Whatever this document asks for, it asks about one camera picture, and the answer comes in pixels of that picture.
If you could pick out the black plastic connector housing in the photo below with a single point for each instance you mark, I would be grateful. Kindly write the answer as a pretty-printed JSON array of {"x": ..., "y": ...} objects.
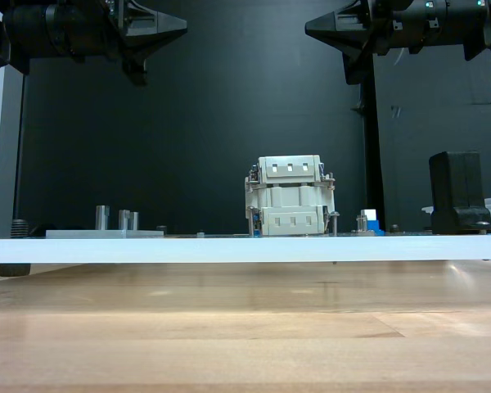
[{"x": 454, "y": 184}]

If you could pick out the grey metal plate with pegs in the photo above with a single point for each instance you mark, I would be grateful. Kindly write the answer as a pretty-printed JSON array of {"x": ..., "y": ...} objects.
[{"x": 86, "y": 233}]

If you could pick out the grey connector socket base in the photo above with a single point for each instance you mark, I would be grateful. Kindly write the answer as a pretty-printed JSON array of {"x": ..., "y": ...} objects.
[{"x": 290, "y": 221}]

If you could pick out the small blue white connector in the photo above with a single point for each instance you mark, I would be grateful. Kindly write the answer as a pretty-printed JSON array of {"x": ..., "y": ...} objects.
[{"x": 374, "y": 227}]

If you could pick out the grey HAN10E connector plug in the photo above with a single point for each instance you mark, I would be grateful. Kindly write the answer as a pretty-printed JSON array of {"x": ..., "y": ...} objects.
[{"x": 290, "y": 172}]

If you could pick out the black wall pillar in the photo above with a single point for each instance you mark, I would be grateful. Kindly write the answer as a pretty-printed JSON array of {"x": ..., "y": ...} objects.
[{"x": 372, "y": 163}]

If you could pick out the white task board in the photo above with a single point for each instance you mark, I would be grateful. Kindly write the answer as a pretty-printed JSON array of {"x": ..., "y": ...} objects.
[{"x": 245, "y": 249}]

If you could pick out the small silver connector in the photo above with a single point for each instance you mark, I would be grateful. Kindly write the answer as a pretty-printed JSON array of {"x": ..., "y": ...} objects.
[{"x": 361, "y": 223}]

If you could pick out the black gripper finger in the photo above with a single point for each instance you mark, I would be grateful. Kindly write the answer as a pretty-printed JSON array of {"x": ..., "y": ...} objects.
[
  {"x": 328, "y": 26},
  {"x": 147, "y": 45},
  {"x": 163, "y": 23},
  {"x": 347, "y": 47}
]

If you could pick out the black board foot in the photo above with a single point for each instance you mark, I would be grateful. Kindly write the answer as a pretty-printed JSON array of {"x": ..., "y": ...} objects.
[{"x": 13, "y": 269}]

